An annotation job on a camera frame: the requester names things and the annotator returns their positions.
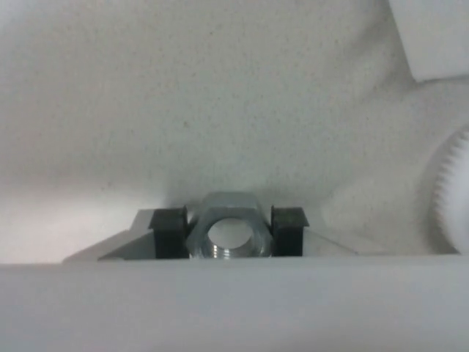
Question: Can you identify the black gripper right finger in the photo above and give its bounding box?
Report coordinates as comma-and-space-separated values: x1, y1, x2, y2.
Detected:
270, 206, 363, 258

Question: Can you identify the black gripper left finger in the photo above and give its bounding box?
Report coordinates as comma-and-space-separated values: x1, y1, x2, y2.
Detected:
64, 206, 190, 263

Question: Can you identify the white large gear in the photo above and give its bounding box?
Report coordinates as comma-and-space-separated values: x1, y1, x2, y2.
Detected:
426, 124, 469, 256

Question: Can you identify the white round peg holder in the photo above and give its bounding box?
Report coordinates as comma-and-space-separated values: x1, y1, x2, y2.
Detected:
386, 0, 469, 84

